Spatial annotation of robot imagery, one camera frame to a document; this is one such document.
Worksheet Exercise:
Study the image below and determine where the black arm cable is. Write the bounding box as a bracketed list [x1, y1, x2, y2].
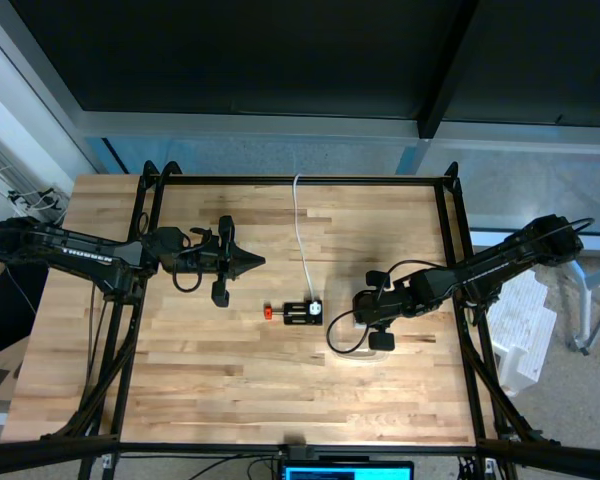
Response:
[172, 227, 214, 294]
[326, 258, 431, 355]

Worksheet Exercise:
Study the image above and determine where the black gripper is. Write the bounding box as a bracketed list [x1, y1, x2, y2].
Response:
[192, 215, 267, 308]
[353, 269, 412, 353]

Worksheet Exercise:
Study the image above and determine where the white power cable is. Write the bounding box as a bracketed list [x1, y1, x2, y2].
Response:
[291, 173, 317, 301]

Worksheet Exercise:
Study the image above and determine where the clear plastic tub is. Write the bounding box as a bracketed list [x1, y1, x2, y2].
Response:
[328, 273, 393, 365]

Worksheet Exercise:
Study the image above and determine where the cardboard box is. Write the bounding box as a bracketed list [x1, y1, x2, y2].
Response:
[0, 335, 31, 401]

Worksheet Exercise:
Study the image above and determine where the black metal frame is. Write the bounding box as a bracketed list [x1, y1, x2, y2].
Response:
[0, 159, 600, 480]

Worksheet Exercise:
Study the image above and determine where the black clamp with orange knob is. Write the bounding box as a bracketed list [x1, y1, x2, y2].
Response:
[263, 298, 326, 326]

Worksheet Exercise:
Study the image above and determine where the laptop screen blue edge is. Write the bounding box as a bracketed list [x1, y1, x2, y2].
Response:
[278, 459, 415, 480]

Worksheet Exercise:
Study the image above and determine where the grey metal stand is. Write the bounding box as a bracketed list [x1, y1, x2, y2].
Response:
[554, 247, 600, 357]

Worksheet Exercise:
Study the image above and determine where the white plastic step stool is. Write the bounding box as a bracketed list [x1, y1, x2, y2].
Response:
[484, 272, 559, 399]

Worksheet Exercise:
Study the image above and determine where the black and white cable bundle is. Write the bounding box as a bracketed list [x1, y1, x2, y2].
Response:
[4, 187, 64, 214]

